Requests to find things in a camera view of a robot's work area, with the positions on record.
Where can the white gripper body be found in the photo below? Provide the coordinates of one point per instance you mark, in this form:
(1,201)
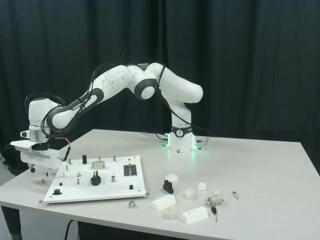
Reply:
(41,156)

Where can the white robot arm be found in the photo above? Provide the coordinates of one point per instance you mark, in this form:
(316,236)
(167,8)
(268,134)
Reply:
(112,82)

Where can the large metal round peg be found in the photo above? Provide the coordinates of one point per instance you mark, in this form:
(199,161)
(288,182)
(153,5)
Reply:
(113,178)

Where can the white long peg holder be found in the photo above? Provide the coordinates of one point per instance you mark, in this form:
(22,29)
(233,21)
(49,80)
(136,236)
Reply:
(163,202)
(194,215)

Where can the small metal bolt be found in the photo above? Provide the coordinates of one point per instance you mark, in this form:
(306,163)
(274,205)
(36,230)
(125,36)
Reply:
(43,180)

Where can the flat white mounting plate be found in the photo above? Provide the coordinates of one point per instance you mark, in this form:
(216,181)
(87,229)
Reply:
(21,143)

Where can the thin black rod red tag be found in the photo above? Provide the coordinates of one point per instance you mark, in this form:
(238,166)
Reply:
(68,150)

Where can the black rectangular plug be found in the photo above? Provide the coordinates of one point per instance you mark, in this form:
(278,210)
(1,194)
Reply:
(84,159)

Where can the black waterproof plug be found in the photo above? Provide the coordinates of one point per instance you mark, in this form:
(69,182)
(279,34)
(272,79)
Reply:
(95,180)

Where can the white task board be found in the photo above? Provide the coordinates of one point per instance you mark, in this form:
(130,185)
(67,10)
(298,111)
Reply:
(100,192)

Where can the black table leg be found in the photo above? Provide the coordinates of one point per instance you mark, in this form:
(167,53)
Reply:
(11,222)

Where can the small black knob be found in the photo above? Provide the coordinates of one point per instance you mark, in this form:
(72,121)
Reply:
(130,187)

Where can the black D-SUB plug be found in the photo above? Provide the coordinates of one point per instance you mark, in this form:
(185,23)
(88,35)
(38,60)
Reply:
(168,187)

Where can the white large gear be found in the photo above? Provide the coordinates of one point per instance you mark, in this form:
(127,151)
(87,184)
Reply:
(172,177)

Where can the white medium gear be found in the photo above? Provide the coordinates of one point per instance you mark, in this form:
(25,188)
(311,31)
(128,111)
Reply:
(202,186)

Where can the metal D-SUB connector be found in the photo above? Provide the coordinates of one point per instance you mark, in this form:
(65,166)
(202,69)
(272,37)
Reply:
(212,200)

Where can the white small gear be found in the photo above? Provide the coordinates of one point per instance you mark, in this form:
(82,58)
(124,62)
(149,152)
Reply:
(217,192)

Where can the black curtain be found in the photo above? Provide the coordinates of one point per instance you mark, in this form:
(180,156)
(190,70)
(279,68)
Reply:
(225,62)

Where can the small white wrist camera box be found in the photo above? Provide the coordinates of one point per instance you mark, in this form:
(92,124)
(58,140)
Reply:
(25,133)

